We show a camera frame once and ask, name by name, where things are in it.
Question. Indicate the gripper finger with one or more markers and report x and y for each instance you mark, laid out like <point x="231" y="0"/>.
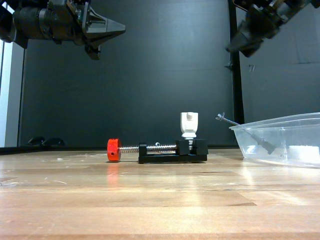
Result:
<point x="100" y="26"/>
<point x="253" y="48"/>
<point x="93" y="52"/>
<point x="240" y="41"/>

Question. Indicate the clear plastic container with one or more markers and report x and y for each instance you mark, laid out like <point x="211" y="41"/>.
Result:
<point x="287" y="140"/>

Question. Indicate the white power receptacle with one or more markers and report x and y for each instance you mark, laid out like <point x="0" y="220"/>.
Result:
<point x="189" y="125"/>

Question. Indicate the white block in container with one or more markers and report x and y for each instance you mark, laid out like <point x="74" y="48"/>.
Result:
<point x="305" y="152"/>

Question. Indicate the dark rounded object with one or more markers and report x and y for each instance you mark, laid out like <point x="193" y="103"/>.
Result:
<point x="36" y="140"/>
<point x="53" y="142"/>

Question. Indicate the red clamp knob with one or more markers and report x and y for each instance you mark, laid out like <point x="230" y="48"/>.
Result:
<point x="113" y="150"/>

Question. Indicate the black clamp vise with screw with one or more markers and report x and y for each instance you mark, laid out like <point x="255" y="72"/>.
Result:
<point x="172" y="157"/>

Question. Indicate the black frame post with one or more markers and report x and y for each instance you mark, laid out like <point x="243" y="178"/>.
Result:
<point x="238" y="95"/>
<point x="21" y="100"/>

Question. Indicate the black rail at table edge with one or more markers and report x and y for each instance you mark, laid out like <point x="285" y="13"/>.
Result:
<point x="50" y="149"/>

